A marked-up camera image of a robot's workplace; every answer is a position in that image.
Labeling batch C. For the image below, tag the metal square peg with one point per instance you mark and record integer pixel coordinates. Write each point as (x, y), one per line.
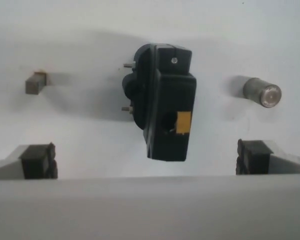
(35, 83)

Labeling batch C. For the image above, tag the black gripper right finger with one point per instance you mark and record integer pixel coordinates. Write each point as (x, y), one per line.
(255, 160)

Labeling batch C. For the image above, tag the metal round peg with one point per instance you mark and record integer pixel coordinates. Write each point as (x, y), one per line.
(262, 92)

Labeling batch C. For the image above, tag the white task board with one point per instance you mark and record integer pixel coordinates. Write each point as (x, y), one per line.
(77, 37)

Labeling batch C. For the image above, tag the black D-SUB plug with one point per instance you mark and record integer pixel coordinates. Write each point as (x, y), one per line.
(170, 100)

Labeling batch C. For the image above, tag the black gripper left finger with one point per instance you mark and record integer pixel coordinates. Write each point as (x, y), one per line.
(37, 162)

